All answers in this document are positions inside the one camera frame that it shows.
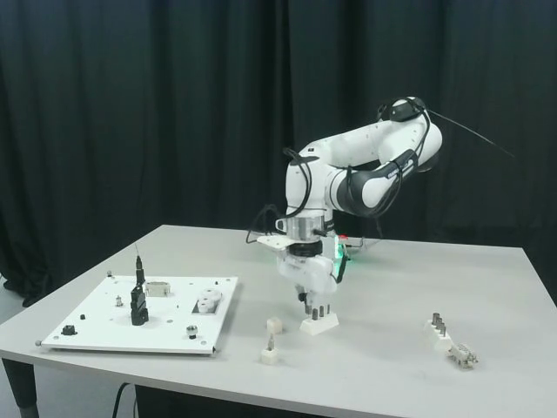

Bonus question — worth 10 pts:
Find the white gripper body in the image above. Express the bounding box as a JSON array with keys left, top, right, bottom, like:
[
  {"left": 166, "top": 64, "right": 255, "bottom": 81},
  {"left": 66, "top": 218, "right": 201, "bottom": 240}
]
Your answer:
[{"left": 277, "top": 254, "right": 339, "bottom": 307}]

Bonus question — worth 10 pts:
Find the white square peg holder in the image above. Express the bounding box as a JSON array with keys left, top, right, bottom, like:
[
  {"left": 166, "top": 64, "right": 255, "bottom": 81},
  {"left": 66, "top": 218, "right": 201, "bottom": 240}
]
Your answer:
[{"left": 299, "top": 312, "right": 339, "bottom": 336}]

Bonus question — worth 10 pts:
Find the white round peg holder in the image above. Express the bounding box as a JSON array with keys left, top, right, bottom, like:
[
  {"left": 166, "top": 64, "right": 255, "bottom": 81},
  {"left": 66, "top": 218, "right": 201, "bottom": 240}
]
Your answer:
[{"left": 424, "top": 320, "right": 453, "bottom": 349}]

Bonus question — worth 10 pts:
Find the white large gear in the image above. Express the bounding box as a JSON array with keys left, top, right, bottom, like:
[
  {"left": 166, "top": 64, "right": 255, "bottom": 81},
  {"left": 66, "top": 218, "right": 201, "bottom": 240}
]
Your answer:
[{"left": 198, "top": 289, "right": 224, "bottom": 309}]

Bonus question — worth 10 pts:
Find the grey metal connector plug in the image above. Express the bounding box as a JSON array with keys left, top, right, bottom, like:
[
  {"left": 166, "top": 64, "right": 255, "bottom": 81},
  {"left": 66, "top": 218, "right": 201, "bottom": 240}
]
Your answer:
[{"left": 446, "top": 342, "right": 481, "bottom": 363}]

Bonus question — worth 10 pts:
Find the black D-SUB plug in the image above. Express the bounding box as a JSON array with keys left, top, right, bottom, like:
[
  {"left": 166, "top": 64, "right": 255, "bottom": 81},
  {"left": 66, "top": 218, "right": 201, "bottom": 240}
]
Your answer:
[{"left": 129, "top": 243, "right": 150, "bottom": 327}]

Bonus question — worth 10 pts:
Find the white task board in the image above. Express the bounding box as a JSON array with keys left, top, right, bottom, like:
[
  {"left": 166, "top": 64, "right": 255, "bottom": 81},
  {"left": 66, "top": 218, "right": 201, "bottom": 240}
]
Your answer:
[{"left": 37, "top": 273, "right": 242, "bottom": 356}]

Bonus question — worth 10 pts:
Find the black curtain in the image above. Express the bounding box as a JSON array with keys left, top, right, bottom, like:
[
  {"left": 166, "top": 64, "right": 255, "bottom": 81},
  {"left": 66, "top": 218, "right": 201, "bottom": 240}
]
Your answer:
[{"left": 0, "top": 0, "right": 557, "bottom": 308}]

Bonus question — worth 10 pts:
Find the black table leg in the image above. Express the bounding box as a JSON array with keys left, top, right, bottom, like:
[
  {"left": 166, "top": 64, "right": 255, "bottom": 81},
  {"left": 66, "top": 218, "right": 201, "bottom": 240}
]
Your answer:
[{"left": 0, "top": 357, "right": 37, "bottom": 418}]

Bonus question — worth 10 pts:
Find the black base cable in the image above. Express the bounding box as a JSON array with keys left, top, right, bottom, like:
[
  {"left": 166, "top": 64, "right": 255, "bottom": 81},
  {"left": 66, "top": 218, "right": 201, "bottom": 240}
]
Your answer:
[{"left": 347, "top": 236, "right": 385, "bottom": 253}]

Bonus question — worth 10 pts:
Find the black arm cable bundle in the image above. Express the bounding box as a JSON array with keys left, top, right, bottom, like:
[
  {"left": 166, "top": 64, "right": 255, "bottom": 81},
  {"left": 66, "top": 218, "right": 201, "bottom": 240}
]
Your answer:
[{"left": 245, "top": 96, "right": 434, "bottom": 246}]

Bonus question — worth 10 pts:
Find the black floor cable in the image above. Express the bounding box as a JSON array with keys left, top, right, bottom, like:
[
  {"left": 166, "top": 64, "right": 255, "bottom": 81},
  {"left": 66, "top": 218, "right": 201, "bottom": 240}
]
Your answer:
[{"left": 113, "top": 381, "right": 137, "bottom": 418}]

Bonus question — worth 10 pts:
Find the thin black cable tie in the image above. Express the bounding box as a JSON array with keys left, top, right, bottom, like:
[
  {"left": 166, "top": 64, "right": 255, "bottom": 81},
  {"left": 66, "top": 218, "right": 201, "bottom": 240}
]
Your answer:
[{"left": 428, "top": 108, "right": 517, "bottom": 159}]

